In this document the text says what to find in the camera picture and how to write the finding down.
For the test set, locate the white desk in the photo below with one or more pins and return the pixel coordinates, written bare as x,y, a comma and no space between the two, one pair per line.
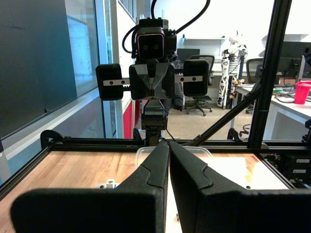
286,109

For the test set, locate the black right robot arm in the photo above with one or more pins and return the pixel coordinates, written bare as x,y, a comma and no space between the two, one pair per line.
154,121

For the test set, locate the small white bracket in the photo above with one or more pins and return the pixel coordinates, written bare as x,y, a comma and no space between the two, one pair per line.
110,182

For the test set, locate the black aluminium frame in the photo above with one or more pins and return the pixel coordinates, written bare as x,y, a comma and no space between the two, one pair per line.
268,72

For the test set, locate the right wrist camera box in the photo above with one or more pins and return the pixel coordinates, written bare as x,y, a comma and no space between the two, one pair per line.
149,46

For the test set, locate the red cabinet panel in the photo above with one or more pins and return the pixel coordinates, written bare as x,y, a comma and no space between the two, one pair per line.
127,119

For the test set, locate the person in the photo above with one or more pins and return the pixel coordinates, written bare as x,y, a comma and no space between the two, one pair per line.
178,97

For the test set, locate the white lattice robot figure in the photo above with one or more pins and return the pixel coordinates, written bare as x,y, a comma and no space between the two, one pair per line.
227,72

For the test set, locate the red cup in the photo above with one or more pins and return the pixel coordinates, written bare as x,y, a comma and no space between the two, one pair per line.
302,93

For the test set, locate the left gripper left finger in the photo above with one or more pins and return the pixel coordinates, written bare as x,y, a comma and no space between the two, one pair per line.
97,211

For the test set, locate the white wall shelf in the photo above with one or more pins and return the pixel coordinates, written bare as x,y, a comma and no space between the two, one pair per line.
204,40

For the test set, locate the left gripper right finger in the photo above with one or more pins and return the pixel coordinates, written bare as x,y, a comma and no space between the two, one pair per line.
243,213

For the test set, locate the black office chair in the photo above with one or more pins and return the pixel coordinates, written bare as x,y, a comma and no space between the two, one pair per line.
198,98
252,70

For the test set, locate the black computer monitor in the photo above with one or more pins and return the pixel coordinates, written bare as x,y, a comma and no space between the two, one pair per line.
188,52
291,60

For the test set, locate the white task board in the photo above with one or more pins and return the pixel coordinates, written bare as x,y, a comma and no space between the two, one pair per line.
173,223

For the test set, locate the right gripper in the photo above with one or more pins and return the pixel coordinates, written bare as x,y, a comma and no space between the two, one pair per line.
107,72

